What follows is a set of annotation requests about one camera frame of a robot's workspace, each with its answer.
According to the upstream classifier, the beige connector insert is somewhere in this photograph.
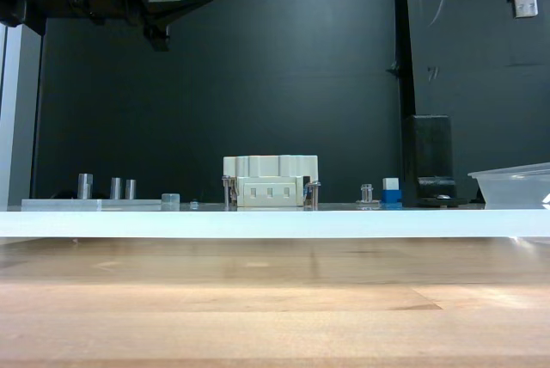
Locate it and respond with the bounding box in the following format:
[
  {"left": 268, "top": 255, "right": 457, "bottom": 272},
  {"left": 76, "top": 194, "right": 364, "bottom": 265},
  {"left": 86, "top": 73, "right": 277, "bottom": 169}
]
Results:
[{"left": 223, "top": 154, "right": 321, "bottom": 181}]

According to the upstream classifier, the black USB hub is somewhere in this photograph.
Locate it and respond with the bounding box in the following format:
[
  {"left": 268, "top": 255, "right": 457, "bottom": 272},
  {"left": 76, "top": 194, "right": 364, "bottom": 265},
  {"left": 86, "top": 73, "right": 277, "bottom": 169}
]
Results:
[{"left": 402, "top": 113, "right": 454, "bottom": 208}]

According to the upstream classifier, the metal connector clamp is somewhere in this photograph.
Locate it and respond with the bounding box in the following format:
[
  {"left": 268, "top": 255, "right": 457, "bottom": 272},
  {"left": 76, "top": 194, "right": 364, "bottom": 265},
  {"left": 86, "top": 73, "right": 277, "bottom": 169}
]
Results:
[
  {"left": 302, "top": 178, "right": 323, "bottom": 211},
  {"left": 220, "top": 175, "right": 240, "bottom": 211}
]

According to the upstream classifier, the beige connector base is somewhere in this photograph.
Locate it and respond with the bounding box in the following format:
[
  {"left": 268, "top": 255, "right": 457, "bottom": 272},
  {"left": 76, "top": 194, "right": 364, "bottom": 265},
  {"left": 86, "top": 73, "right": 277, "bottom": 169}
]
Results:
[{"left": 237, "top": 175, "right": 305, "bottom": 211}]

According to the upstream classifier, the silver threaded connector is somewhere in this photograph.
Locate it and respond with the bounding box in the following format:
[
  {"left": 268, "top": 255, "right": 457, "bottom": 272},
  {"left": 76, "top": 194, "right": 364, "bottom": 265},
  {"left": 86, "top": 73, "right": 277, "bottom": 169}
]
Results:
[{"left": 355, "top": 183, "right": 382, "bottom": 211}]

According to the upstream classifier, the large steel peg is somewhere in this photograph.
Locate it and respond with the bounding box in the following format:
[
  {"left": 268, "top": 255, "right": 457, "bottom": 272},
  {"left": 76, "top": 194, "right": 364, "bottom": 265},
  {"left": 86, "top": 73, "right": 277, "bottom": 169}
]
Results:
[{"left": 77, "top": 173, "right": 95, "bottom": 200}]

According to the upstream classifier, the clear plastic tub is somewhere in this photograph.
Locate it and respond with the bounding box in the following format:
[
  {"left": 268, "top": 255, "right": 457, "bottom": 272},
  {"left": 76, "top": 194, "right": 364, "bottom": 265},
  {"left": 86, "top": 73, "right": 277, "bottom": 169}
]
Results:
[{"left": 467, "top": 161, "right": 550, "bottom": 211}]

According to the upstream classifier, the white board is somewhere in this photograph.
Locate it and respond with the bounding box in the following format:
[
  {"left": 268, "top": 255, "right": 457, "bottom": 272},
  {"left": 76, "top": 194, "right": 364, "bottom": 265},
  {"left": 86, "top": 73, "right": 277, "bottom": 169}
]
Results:
[{"left": 0, "top": 200, "right": 550, "bottom": 239}]

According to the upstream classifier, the blue socket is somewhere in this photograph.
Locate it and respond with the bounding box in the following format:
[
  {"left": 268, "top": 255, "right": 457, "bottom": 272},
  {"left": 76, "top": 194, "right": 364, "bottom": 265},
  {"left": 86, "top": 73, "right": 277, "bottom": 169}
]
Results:
[{"left": 380, "top": 188, "right": 404, "bottom": 210}]

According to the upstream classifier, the aluminium base plate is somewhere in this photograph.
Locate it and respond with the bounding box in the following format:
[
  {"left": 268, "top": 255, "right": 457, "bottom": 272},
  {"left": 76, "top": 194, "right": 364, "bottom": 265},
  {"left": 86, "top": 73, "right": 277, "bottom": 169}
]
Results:
[{"left": 21, "top": 198, "right": 162, "bottom": 212}]

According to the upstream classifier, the black hub bracket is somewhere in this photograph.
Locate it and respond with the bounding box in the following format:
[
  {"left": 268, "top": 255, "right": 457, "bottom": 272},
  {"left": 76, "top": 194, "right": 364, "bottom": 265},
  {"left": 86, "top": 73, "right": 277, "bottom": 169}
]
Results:
[{"left": 415, "top": 175, "right": 470, "bottom": 209}]

